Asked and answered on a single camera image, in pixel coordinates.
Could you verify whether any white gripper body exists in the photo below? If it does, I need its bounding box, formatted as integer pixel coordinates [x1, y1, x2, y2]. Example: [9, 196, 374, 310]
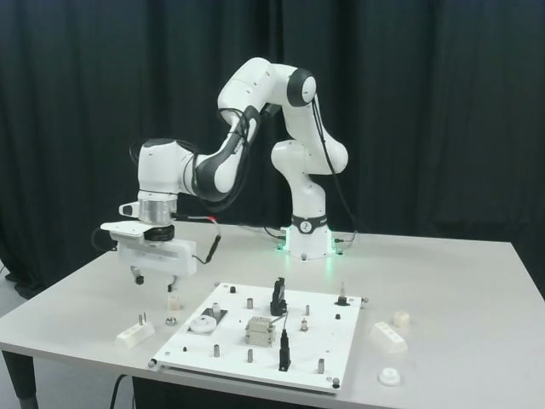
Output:
[117, 237, 198, 276]

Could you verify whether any long white peg holder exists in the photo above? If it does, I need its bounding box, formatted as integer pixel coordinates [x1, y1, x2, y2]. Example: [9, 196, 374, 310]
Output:
[370, 320, 408, 354]
[116, 321, 156, 349]

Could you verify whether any flat white mounting plate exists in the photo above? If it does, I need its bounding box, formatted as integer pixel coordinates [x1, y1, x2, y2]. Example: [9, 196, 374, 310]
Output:
[99, 221, 148, 239]

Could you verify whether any white large gear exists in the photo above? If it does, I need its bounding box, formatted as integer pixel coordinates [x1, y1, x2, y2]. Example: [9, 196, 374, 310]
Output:
[190, 317, 216, 336]

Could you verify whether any beige rectangular connector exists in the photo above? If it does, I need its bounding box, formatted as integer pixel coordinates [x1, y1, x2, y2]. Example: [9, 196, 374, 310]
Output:
[244, 316, 274, 348]

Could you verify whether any tall black plug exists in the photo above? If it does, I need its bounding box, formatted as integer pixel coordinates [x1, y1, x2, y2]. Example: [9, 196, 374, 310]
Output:
[269, 276, 288, 317]

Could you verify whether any white task board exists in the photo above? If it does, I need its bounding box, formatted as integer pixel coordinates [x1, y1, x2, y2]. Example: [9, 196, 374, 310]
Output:
[152, 281, 368, 395]

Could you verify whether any dark table leg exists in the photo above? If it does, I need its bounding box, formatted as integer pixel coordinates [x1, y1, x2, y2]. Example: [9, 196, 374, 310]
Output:
[1, 350, 37, 409]

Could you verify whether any waterproof plug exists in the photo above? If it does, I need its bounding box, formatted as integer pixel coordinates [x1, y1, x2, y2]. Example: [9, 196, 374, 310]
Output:
[336, 280, 353, 308]

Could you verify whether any black curtain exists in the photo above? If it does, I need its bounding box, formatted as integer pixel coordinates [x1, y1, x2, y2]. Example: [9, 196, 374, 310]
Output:
[0, 0, 545, 295]

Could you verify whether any cream small holder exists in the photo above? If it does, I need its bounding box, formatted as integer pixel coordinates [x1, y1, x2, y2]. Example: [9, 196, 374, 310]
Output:
[392, 311, 412, 338]

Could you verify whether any white medium gear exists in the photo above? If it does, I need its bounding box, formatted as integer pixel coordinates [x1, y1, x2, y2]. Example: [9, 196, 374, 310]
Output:
[378, 366, 402, 387]

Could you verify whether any thin black rod on wire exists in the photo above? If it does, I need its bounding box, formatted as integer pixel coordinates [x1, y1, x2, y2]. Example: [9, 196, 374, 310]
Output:
[174, 211, 224, 263]

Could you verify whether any black cable under table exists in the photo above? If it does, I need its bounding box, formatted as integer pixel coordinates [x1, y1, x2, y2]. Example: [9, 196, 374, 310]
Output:
[110, 373, 134, 409]

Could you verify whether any black Ethernet plug with cable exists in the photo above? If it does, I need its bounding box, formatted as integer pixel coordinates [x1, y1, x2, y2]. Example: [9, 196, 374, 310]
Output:
[272, 309, 293, 372]

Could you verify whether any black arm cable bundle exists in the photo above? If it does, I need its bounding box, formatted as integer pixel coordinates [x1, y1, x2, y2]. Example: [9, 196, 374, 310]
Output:
[215, 91, 359, 242]

